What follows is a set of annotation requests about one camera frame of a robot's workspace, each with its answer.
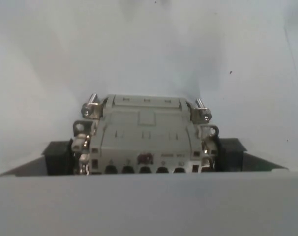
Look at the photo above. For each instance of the grey waterproof plug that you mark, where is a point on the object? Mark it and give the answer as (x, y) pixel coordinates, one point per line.
(146, 132)

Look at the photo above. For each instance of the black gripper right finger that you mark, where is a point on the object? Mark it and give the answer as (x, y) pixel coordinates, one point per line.
(231, 157)

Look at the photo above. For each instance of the white task board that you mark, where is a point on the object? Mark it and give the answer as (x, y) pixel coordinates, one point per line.
(65, 61)

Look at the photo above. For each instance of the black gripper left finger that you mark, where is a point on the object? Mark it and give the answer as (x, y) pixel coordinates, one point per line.
(55, 159)

